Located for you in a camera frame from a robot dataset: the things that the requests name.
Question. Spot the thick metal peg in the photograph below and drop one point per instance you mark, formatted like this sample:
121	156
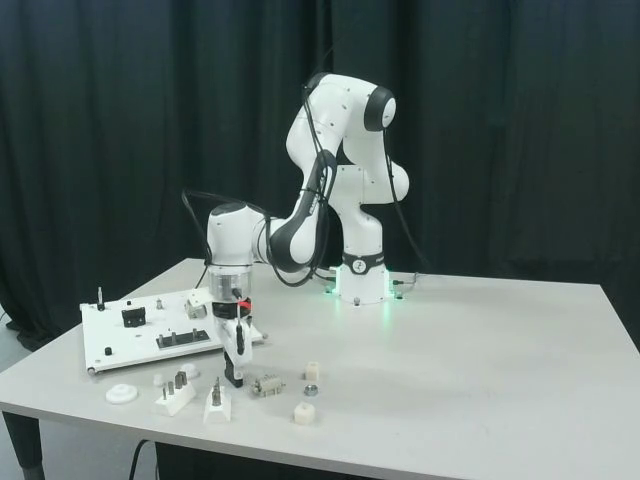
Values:
180	379

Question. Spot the black table leg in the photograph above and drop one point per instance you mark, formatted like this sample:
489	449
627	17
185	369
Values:
22	450

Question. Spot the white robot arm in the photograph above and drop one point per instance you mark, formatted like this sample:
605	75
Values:
360	235

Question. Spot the white medium gear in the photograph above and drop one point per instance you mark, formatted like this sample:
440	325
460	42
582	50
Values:
191	372

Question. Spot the metal BNC plug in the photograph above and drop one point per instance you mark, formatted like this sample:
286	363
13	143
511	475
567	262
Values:
311	391

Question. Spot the black curtains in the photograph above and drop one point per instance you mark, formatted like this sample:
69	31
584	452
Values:
100	100

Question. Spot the white narrow peg holder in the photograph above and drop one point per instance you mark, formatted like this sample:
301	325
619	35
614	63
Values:
217	411

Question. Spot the white block holder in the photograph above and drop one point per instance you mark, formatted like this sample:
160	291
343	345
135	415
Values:
312	370
303	415

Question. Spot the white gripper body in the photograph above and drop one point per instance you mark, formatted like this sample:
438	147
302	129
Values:
227	335

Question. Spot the metal bolt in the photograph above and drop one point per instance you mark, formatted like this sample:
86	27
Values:
100	297

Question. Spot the white small gear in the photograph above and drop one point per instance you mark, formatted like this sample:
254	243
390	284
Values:
157	380

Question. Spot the white wide peg holder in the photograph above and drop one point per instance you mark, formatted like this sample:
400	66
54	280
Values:
175	404

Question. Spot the grey metal plug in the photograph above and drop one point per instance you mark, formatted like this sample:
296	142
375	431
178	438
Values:
264	388

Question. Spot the white task board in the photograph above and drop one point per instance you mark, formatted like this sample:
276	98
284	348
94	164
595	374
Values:
150	345

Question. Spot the white large gear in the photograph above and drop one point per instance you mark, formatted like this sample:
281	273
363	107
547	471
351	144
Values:
122	393

